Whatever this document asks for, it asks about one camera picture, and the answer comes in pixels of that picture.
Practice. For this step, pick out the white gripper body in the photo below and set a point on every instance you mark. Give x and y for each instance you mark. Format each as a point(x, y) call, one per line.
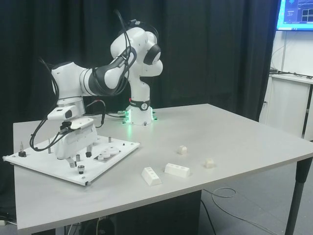
point(78, 142)

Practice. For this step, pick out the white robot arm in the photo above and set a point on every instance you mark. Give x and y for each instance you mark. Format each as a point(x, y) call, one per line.
point(137, 73)

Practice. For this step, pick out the small metal hex bolt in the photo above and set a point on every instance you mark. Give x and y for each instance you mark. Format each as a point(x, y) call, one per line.
point(78, 157)

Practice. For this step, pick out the white medium gear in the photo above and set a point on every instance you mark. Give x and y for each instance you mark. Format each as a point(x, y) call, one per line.
point(104, 155)

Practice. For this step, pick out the flat white mounting plate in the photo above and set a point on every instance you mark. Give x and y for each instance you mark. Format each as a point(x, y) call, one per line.
point(82, 123)

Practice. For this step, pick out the short metal round peg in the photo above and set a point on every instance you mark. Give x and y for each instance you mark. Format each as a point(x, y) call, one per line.
point(110, 140)

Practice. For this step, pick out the white large gear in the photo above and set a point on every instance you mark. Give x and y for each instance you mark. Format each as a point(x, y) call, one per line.
point(113, 151)

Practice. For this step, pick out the thin metal rod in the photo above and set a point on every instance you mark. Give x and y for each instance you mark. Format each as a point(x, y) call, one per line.
point(50, 147)

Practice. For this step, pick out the white task board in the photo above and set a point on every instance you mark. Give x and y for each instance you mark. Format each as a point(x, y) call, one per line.
point(44, 166)

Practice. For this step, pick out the black plug with metal tip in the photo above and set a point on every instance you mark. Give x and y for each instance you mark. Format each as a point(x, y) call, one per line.
point(22, 153)

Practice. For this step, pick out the white three-hole peg holder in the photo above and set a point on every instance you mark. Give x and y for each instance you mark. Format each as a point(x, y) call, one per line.
point(151, 176)
point(177, 169)

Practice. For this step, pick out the black box under table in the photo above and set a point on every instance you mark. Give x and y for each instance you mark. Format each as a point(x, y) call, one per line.
point(146, 215)

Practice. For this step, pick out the white power strip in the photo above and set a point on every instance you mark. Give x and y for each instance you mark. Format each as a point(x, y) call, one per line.
point(3, 222)

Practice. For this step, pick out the small white cube holder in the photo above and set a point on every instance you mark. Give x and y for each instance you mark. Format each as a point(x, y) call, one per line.
point(182, 150)
point(209, 163)

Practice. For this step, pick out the black curtain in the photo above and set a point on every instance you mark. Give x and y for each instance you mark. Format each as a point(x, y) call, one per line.
point(220, 49)

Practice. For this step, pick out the white cabinet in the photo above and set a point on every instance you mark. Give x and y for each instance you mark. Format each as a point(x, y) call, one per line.
point(286, 105)

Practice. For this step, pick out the dark table leg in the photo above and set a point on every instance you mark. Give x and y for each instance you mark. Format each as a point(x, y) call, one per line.
point(297, 195)

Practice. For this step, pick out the blue screen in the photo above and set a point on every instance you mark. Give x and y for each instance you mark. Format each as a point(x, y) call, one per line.
point(296, 14)

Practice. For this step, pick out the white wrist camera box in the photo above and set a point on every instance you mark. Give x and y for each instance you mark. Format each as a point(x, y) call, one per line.
point(63, 113)

